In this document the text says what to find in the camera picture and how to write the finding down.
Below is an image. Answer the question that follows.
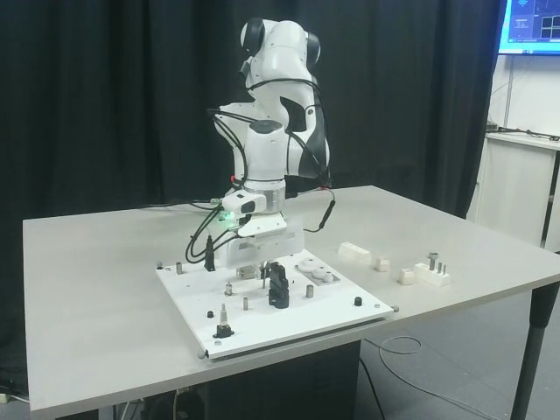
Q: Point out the grey floor cable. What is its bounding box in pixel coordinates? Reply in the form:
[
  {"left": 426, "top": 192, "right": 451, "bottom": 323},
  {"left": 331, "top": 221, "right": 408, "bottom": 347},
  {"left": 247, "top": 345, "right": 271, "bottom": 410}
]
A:
[{"left": 371, "top": 335, "right": 560, "bottom": 420}]

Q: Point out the black table leg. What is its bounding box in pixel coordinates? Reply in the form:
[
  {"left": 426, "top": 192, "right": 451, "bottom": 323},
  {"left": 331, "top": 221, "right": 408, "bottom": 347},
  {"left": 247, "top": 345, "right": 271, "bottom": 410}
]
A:
[{"left": 510, "top": 286, "right": 551, "bottom": 420}]

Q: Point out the flat white mounting plate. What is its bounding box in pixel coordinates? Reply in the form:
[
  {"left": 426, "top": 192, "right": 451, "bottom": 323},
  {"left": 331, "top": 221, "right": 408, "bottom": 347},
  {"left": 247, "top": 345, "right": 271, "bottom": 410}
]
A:
[{"left": 238, "top": 213, "right": 289, "bottom": 240}]

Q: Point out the white cabinet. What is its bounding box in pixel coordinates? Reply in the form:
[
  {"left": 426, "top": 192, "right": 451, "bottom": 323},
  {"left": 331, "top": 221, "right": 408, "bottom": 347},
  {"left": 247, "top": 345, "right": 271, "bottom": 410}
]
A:
[{"left": 465, "top": 130, "right": 560, "bottom": 254}]

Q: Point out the tall black plug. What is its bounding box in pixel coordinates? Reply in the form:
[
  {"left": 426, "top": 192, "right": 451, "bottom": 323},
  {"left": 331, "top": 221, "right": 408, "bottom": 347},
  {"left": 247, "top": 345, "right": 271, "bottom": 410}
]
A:
[{"left": 203, "top": 234, "right": 219, "bottom": 273}]

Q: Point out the silver flange ring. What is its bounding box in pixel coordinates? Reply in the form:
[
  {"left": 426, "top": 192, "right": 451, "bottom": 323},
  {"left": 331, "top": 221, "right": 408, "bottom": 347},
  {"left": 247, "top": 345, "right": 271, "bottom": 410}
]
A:
[{"left": 262, "top": 185, "right": 287, "bottom": 216}]

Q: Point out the blue screen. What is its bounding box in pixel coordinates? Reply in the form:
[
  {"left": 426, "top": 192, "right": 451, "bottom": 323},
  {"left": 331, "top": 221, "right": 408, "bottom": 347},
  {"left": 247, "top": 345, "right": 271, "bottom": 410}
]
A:
[{"left": 497, "top": 0, "right": 560, "bottom": 56}]

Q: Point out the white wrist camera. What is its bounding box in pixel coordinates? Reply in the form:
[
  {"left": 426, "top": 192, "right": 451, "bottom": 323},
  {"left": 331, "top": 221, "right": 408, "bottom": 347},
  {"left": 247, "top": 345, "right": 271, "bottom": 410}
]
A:
[{"left": 221, "top": 192, "right": 267, "bottom": 217}]

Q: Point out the black camera cable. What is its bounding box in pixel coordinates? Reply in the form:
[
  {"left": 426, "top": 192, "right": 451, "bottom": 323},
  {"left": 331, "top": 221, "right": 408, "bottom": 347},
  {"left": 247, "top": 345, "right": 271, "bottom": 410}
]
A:
[{"left": 186, "top": 204, "right": 247, "bottom": 269}]

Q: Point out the black curtain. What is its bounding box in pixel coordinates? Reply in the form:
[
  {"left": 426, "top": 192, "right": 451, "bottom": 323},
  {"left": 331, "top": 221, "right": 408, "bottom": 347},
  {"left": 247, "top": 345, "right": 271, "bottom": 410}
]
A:
[{"left": 0, "top": 0, "right": 511, "bottom": 395}]

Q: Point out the white peg holder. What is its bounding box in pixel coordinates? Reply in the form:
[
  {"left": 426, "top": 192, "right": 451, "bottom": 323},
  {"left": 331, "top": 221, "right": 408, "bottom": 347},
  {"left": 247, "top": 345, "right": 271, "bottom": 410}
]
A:
[{"left": 412, "top": 261, "right": 452, "bottom": 289}]

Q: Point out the metal waterproof plug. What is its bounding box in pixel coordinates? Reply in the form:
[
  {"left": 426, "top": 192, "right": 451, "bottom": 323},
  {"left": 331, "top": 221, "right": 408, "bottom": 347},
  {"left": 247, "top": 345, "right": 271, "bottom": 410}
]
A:
[{"left": 212, "top": 302, "right": 235, "bottom": 340}]

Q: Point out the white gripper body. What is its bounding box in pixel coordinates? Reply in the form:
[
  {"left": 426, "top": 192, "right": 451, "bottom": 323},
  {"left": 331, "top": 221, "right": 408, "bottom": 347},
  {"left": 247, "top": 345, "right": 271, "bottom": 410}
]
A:
[{"left": 224, "top": 222, "right": 305, "bottom": 269}]

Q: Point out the long white holder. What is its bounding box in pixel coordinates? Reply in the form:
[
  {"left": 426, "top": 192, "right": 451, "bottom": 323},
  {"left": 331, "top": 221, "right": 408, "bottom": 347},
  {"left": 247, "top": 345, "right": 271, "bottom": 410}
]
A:
[{"left": 337, "top": 241, "right": 373, "bottom": 264}]

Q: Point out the white task board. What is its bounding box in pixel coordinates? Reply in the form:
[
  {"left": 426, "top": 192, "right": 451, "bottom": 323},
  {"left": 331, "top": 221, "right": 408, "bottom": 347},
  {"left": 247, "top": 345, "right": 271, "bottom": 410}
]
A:
[{"left": 156, "top": 244, "right": 399, "bottom": 362}]

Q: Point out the black base cable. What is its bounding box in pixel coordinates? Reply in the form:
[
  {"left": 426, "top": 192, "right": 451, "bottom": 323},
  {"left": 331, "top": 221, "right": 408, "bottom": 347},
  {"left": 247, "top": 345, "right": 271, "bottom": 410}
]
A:
[{"left": 146, "top": 199, "right": 222, "bottom": 212}]

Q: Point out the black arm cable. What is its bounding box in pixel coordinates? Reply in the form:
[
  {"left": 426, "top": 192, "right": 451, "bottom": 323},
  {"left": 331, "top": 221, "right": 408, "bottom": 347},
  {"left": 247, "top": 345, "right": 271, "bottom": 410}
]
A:
[{"left": 205, "top": 77, "right": 332, "bottom": 190}]

